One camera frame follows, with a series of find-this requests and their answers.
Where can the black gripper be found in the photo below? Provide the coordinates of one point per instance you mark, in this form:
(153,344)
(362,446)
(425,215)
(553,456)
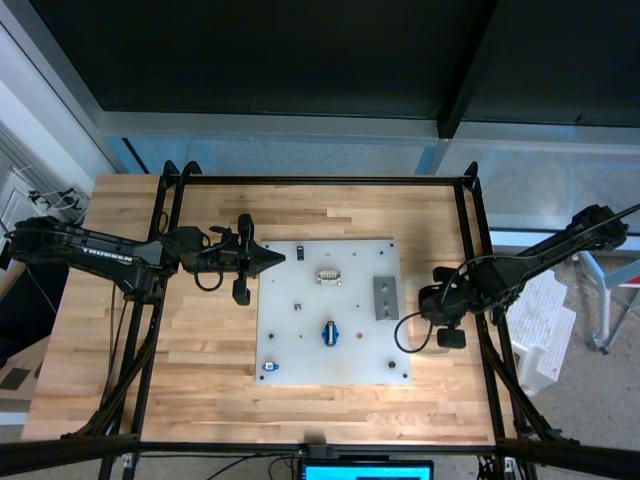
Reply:
(241,292)
(451,339)

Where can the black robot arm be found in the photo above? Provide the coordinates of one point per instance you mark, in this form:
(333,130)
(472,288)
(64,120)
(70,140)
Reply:
(550,247)
(107,255)

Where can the small black socket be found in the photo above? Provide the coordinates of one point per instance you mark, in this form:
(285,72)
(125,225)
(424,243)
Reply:
(300,251)

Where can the metal connector housing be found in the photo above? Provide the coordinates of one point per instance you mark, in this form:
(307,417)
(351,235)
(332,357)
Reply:
(329,277)

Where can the grey holder block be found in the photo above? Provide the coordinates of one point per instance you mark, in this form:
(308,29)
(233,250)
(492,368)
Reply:
(378,310)

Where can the white task board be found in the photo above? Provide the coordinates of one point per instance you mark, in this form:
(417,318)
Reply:
(325,370)

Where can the screen with blue edge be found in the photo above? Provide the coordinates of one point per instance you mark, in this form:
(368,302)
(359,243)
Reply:
(365,472)

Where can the small black box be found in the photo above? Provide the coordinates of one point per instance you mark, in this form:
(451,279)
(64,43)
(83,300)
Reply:
(316,450)

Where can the large black object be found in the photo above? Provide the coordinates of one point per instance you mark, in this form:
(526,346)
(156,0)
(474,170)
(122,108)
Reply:
(25,310)

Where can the brown cardboard box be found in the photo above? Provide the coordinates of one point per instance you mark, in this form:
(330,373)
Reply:
(32,360)

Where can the black aluminium frame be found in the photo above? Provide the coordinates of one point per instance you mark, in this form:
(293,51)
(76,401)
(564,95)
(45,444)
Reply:
(320,181)

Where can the blue round mount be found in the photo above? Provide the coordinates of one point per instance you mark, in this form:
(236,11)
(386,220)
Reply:
(322,334)

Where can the blue square mount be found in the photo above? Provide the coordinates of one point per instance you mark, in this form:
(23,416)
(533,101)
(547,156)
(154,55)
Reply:
(277,367)

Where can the silver frame bracket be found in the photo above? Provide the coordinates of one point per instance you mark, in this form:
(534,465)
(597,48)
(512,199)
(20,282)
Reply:
(510,466)
(129,461)

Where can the grey metal chair frame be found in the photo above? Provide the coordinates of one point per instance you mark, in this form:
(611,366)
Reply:
(604,310)

